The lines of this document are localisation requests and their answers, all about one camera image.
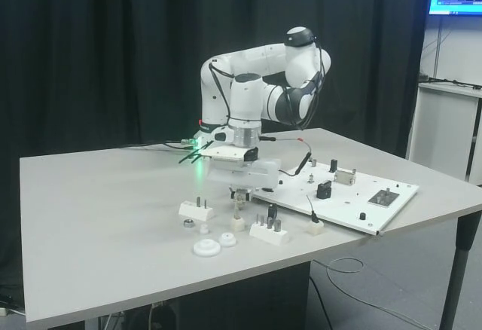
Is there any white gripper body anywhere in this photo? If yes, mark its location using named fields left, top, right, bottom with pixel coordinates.
left=207, top=157, right=282, bottom=191

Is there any long white peg holder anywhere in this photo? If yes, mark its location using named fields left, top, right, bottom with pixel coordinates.
left=249, top=220, right=291, bottom=246
left=178, top=200, right=216, bottom=222

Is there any white large gear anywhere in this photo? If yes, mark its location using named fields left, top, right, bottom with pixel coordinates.
left=192, top=238, right=222, bottom=258

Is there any black D-SUB plug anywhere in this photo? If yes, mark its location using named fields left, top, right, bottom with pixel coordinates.
left=316, top=181, right=333, bottom=200

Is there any white task board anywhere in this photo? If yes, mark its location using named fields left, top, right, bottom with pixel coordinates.
left=250, top=156, right=419, bottom=237

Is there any black curtain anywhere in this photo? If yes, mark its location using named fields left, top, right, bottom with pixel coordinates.
left=0, top=0, right=430, bottom=308

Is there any white cabinet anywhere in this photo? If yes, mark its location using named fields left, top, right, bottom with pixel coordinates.
left=405, top=81, right=482, bottom=188

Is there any dark grey table leg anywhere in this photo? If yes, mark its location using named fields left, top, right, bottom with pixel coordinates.
left=439, top=215, right=476, bottom=330

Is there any white power strip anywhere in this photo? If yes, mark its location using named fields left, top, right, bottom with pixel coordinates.
left=0, top=305, right=27, bottom=318

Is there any thin black rod on wire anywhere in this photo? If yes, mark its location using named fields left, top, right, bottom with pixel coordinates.
left=259, top=136, right=314, bottom=177

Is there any black plug with thin cable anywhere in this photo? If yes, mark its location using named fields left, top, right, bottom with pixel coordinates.
left=306, top=194, right=319, bottom=224

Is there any black base cable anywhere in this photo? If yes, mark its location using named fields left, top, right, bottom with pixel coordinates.
left=126, top=139, right=197, bottom=151

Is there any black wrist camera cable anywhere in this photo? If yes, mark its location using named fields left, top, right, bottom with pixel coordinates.
left=208, top=60, right=233, bottom=126

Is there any grey floor cable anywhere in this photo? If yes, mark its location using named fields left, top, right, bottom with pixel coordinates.
left=325, top=256, right=407, bottom=330

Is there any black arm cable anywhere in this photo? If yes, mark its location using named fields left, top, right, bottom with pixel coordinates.
left=280, top=35, right=328, bottom=130

